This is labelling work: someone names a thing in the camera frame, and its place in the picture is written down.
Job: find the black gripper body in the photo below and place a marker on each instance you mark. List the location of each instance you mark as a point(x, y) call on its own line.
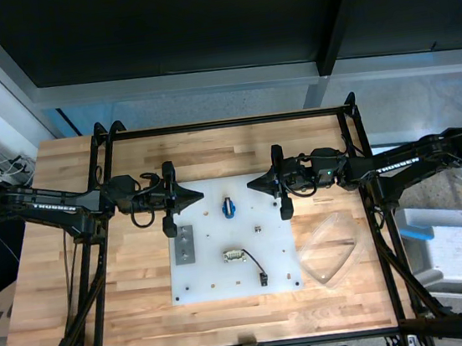
point(294, 175)
point(168, 197)

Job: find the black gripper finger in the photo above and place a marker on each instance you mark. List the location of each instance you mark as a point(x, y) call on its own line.
point(185, 192)
point(266, 179)
point(267, 188)
point(186, 201)

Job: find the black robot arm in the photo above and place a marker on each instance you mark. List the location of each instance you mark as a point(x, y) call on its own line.
point(403, 164)
point(49, 203)

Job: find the blue connector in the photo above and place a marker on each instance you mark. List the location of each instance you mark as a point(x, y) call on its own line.
point(228, 208)

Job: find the beige connector housing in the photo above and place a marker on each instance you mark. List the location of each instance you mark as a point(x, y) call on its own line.
point(233, 255)

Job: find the black USB socket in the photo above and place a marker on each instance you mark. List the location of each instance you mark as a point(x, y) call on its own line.
point(264, 283)

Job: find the small metal clip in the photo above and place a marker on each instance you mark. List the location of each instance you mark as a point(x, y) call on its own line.
point(257, 229)

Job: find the grey metal plate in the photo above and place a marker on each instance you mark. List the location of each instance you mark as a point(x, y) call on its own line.
point(184, 246)

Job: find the clear plastic tub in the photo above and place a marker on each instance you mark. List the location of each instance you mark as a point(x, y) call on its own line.
point(333, 249)

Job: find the white board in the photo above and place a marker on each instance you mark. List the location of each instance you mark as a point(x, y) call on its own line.
point(226, 275)

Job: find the white plastic cart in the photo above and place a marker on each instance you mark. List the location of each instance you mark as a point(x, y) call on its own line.
point(456, 255)

